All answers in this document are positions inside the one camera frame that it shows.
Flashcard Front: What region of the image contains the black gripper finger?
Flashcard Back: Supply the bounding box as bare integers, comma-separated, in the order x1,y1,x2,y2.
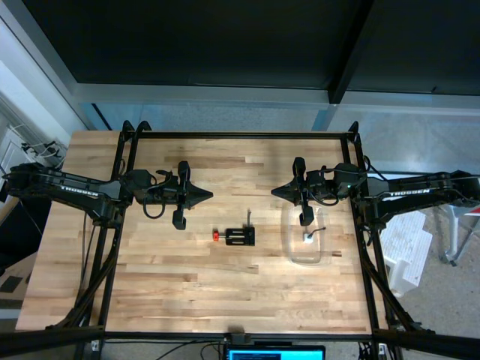
189,194,215,209
270,178,299,194
270,191,300,206
189,181,215,196

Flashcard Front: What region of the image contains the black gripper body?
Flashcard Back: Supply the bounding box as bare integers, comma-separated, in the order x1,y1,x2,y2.
159,160,193,231
292,157,333,227

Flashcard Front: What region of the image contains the clear plastic tub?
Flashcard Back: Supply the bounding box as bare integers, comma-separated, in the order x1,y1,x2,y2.
280,204,332,268

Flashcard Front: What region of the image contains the black clamp with orange knob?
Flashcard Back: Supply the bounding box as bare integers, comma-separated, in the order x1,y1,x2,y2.
212,226,257,248

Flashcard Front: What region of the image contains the grey metal stand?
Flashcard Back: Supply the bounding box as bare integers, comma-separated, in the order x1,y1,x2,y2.
434,202,480,268

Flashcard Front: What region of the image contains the blue laptop screen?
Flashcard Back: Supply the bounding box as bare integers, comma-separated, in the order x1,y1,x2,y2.
223,344,326,360

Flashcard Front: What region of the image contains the brown cardboard box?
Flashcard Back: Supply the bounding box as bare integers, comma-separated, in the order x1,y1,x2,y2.
0,250,38,322

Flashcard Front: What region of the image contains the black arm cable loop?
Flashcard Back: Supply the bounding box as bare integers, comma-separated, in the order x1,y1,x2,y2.
142,198,168,221
304,186,341,208

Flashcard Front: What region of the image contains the black metal frame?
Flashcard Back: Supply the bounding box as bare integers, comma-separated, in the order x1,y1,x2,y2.
0,119,480,360

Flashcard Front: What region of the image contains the white power strip with cables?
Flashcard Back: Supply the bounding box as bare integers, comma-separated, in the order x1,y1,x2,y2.
20,140,63,166

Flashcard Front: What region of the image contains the small black camera box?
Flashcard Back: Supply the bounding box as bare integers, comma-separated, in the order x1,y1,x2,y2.
229,325,251,344

